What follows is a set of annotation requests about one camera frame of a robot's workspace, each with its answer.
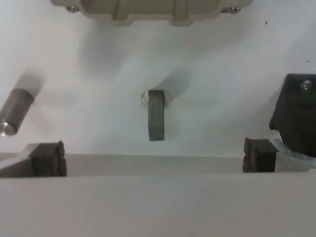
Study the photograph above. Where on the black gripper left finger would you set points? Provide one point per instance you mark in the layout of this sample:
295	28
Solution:
47	160

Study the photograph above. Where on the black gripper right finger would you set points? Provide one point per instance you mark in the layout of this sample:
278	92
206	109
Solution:
259	158

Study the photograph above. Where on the metal square peg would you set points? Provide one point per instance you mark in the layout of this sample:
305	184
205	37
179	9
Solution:
156	116

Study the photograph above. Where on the thick metal round peg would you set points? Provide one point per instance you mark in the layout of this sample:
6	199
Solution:
17	108

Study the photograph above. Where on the white task board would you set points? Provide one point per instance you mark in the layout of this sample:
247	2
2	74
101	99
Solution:
86	61

